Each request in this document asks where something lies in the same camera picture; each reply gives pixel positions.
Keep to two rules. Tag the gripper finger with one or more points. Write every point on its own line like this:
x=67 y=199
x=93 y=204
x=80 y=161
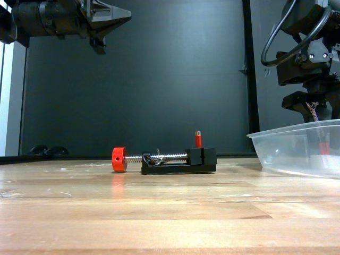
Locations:
x=106 y=26
x=119 y=14

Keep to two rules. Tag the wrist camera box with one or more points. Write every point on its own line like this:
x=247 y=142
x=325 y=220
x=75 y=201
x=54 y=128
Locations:
x=292 y=71

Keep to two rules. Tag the black vise with red knob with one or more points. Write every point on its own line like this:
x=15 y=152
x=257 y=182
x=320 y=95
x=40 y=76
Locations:
x=202 y=159

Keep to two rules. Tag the clear plastic tub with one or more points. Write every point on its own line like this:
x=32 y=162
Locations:
x=281 y=148

